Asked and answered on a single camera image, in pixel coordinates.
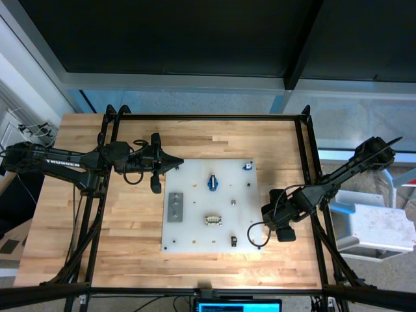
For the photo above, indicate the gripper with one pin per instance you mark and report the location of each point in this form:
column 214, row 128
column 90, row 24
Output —
column 146, row 161
column 282, row 211

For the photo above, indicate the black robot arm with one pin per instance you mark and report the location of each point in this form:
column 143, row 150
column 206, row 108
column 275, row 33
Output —
column 341, row 177
column 65, row 162

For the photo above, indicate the small blue white connector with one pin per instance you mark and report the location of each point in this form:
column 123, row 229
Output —
column 247, row 167

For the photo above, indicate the grey HAN10E hub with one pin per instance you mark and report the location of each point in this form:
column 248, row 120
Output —
column 213, row 221

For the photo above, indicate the clear plastic tub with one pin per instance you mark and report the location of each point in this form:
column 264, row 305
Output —
column 271, row 237

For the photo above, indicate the blue clamp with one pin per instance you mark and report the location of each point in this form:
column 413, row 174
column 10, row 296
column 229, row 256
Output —
column 212, row 183

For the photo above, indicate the grey metal plate with pegs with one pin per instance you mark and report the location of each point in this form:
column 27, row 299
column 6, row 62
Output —
column 175, row 209

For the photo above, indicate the black socket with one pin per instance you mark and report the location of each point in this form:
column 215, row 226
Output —
column 234, row 241

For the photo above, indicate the white plastic board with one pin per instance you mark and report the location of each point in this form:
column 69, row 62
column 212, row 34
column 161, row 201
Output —
column 195, row 227

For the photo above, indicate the white step stool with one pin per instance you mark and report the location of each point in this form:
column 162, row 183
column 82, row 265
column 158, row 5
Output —
column 380, row 224

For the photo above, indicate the blue laptop screen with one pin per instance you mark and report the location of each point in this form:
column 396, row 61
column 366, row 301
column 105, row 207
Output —
column 237, row 307

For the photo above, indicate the pale blue plastic stool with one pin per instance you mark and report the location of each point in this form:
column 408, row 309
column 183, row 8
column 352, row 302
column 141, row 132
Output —
column 393, row 188

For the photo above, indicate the brown cardboard sheet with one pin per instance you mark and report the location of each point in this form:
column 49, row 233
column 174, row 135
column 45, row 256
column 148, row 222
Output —
column 16, row 234

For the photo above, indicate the black table camera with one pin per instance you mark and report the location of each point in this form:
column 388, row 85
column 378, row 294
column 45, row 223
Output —
column 205, row 288

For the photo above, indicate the black metal frame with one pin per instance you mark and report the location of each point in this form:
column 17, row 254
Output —
column 146, row 291

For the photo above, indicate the black upright post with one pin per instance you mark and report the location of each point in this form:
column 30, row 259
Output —
column 299, row 58

